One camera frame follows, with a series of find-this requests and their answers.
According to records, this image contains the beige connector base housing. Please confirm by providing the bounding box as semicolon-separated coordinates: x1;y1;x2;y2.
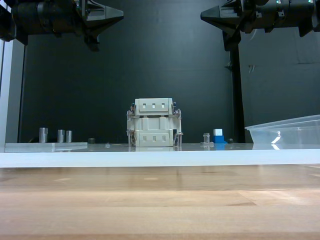
126;116;184;152

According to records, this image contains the silver aluminium upright profile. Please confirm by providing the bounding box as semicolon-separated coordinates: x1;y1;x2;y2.
0;37;26;146

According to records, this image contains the clear flanged standoff bolt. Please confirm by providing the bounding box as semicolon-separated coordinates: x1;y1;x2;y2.
199;132;215;147

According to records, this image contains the clear plastic tub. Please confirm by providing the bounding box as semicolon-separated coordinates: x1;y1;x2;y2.
244;114;320;151

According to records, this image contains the blue block holder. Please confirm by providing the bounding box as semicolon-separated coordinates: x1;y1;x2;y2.
211;135;228;150

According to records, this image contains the white board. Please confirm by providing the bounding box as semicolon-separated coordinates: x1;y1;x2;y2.
0;142;320;168

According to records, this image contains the black upright frame post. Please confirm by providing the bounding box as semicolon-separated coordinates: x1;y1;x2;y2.
225;32;248;144

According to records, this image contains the tall notched metal post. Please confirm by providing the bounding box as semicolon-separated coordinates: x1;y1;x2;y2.
39;127;50;143

